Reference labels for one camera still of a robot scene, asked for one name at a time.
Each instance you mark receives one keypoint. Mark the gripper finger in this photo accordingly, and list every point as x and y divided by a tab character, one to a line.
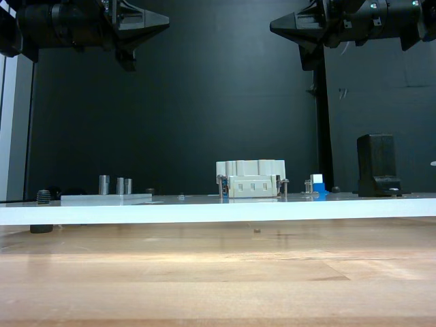
289	23
150	21
306	38
136	39

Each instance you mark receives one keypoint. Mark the grey round metal bar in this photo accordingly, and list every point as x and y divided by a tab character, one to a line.
128	187
104	185
120	186

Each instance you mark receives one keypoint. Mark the aluminium bar holder plate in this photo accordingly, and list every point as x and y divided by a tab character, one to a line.
92	200

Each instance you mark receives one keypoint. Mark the white taskboard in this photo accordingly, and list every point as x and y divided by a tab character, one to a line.
218	213

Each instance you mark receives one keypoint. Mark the small white block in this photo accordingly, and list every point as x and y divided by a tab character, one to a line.
316	178

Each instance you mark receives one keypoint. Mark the small silver screw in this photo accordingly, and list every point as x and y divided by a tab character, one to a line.
308	186

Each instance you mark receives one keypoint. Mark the small blue holder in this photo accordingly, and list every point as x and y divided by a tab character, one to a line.
321	189

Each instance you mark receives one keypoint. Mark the black dome screw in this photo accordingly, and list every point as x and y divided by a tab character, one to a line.
336	189

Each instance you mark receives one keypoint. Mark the beige multi-pin connector housing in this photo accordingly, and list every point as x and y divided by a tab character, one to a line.
252	185

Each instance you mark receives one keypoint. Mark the large blue clamp holder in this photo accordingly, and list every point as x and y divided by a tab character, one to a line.
225	188

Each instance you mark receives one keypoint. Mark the black threaded set screw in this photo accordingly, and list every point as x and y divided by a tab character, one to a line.
43	197

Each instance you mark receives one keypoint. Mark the black rubber foot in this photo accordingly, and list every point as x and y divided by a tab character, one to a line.
41	229

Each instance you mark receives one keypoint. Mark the black vertical post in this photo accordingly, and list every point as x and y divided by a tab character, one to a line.
322	119

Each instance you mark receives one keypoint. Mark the black USB socket mount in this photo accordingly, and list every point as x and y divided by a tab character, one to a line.
376	163

